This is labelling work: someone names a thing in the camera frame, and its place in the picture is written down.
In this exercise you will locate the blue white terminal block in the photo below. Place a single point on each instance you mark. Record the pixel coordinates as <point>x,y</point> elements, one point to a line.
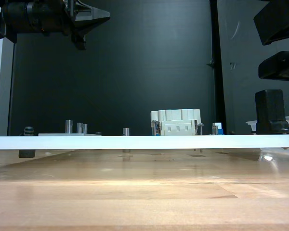
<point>220,130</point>

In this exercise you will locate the large white connector housing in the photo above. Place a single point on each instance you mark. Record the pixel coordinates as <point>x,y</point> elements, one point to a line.
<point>175,114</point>

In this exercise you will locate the black aluminium frame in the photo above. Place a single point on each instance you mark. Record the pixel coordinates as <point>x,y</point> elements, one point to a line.
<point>218,72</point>

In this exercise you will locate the black rubber board foot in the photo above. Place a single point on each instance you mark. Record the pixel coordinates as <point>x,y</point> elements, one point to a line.
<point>27,154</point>

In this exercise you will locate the tall black mount block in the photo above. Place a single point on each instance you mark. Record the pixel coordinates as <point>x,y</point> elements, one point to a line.
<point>269,110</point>

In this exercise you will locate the white taskboard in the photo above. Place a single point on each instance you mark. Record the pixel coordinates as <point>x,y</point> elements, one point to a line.
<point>144,143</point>

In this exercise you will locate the flat white plate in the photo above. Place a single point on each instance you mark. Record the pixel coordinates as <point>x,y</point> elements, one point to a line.
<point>62,134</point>

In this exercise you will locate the thin steel bar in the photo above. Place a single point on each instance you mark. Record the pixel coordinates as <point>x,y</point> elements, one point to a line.
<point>79,128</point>
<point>85,128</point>

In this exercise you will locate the round head steel screw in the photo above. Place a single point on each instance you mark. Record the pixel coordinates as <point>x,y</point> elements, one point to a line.
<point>200,127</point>

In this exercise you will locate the black threaded bolt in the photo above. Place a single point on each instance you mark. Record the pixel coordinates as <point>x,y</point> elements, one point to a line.
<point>29,131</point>

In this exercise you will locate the white connector insert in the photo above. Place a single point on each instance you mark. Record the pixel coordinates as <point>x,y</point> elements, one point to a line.
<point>177,128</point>

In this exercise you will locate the short steel bar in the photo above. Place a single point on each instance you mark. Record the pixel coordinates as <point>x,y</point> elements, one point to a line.
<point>126,132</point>

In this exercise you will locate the small steel pin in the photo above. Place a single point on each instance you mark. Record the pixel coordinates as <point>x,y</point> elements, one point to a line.
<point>215,130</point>

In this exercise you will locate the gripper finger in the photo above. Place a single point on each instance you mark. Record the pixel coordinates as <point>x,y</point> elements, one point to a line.
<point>86,25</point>

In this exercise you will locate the thick steel bar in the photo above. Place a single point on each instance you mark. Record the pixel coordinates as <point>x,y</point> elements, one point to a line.
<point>69,126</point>

